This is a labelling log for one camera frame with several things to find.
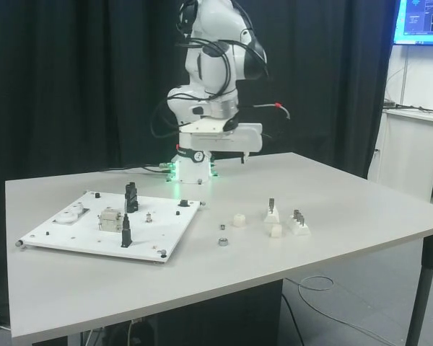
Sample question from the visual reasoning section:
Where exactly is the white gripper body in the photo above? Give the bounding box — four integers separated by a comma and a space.
178, 123, 264, 154

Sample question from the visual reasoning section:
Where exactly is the black slim plug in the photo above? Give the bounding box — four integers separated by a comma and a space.
120, 213, 134, 249

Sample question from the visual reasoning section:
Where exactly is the blue screen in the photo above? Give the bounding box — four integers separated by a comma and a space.
390, 0, 433, 47

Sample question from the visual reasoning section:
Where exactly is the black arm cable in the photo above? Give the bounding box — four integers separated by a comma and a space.
149, 96, 183, 140

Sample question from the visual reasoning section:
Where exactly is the white cabinet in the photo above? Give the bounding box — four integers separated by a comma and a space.
367, 107, 433, 209

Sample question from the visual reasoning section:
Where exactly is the white large gear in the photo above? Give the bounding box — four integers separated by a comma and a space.
54, 212, 79, 226

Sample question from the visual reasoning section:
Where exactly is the white round peg holder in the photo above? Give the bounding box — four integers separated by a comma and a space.
287, 215, 312, 237

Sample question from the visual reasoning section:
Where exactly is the black floor cable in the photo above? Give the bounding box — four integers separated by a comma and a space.
281, 293, 313, 346

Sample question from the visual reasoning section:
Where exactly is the black D-SUB plug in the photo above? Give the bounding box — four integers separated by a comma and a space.
123, 182, 139, 213

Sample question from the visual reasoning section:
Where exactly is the black curtain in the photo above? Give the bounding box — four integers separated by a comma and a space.
0, 0, 402, 189

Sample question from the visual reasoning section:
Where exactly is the white square peg holder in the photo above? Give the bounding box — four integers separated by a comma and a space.
263, 209, 282, 225

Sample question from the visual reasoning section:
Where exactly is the dark grey table leg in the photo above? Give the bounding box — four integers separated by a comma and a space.
405, 230, 433, 346

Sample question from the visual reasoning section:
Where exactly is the grey floor cable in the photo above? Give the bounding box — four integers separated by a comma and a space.
297, 275, 411, 346

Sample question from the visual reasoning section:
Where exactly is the white task board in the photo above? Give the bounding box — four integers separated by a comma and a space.
15, 190, 208, 265

